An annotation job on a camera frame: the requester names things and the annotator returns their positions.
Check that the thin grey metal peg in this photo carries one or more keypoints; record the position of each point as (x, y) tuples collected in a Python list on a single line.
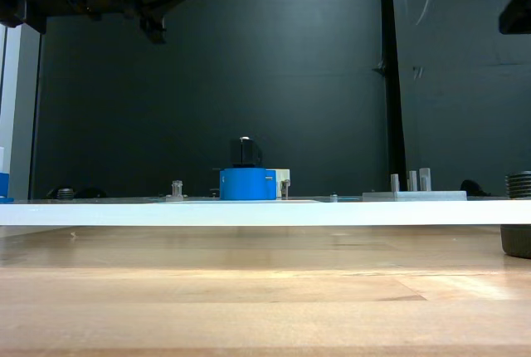
[(395, 182)]

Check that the blue and white connector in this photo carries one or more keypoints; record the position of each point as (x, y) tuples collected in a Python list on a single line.
[(3, 184)]

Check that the black block connector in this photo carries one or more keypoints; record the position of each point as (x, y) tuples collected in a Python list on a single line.
[(245, 153)]

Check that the medium grey metal peg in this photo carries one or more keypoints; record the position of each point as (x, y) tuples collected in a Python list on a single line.
[(412, 180)]

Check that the thick grey metal peg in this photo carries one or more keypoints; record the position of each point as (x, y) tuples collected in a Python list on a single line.
[(424, 178)]

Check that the small silver post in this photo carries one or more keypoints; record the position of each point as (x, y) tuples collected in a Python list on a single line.
[(284, 189)]

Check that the black threaded board foot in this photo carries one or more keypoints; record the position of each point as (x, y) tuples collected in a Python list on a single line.
[(65, 194), (518, 184)]

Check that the small grey peg on base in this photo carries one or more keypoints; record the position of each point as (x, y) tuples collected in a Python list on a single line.
[(177, 189)]

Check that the white board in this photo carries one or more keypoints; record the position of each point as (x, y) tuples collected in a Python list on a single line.
[(265, 213)]

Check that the grey peg holder block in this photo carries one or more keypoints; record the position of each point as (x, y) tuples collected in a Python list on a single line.
[(435, 195)]

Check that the black aluminium frame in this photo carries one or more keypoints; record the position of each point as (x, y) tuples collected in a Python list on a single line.
[(471, 187)]

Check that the blue round connector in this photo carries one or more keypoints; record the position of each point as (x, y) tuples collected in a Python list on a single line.
[(245, 187)]

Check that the black wall post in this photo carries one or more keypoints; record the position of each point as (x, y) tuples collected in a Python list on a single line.
[(392, 83)]

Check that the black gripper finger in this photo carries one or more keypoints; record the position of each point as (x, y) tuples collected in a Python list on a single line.
[(166, 2)]

